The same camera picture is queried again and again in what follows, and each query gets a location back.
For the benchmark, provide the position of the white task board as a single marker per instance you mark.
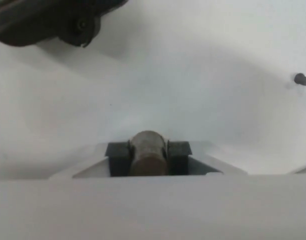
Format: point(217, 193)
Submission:
point(193, 100)

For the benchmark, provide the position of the thick metal round peg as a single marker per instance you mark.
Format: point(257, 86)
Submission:
point(148, 165)

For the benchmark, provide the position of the black screw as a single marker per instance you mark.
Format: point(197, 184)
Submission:
point(302, 79)

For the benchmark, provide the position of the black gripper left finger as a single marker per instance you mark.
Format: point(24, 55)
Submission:
point(118, 162)

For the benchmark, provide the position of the black D-SUB plug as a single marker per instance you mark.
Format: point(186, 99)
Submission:
point(43, 25)

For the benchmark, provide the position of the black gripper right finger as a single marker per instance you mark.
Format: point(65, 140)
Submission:
point(178, 162)

